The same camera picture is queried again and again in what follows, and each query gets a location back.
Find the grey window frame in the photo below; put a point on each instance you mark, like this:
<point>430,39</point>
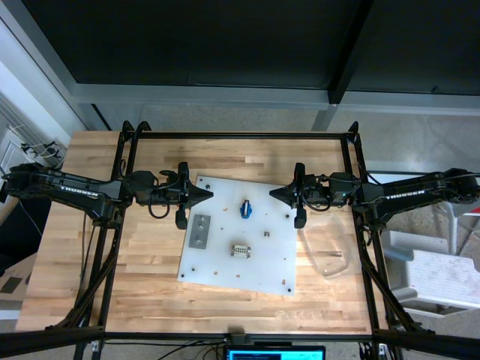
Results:
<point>225,95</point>

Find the black window pillar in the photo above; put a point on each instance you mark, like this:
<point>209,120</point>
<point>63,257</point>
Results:
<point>348,56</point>

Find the laptop screen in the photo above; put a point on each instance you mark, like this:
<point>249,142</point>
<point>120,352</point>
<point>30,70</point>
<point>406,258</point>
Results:
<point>273,354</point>

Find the black table frame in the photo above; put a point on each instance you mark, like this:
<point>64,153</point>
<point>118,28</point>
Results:
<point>240,135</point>

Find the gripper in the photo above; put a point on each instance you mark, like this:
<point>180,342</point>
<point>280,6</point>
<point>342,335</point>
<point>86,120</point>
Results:
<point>182,195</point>
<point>300,195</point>

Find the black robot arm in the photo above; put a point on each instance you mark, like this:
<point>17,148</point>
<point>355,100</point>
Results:
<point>412,193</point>
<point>75,189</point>

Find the white step stool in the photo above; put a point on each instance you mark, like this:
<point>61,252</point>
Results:
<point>438,277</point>

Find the grey aluminium plate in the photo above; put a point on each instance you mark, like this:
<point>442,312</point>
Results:
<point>205,242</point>

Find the large blue connector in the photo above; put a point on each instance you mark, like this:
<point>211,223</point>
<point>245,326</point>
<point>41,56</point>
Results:
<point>245,213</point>

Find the cardboard box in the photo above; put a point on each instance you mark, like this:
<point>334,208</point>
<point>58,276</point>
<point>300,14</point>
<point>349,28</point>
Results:
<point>22,264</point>

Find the white mounting board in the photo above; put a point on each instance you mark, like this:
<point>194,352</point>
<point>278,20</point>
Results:
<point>225,258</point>

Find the beige HAN10-E connector insert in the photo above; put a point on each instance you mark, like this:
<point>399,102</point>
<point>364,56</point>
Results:
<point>240,249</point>

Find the clear plastic tub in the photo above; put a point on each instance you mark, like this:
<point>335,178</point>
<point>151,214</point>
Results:
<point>326,243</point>

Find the black camera on frame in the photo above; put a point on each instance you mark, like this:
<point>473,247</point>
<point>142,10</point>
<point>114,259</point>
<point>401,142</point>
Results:
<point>239,335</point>

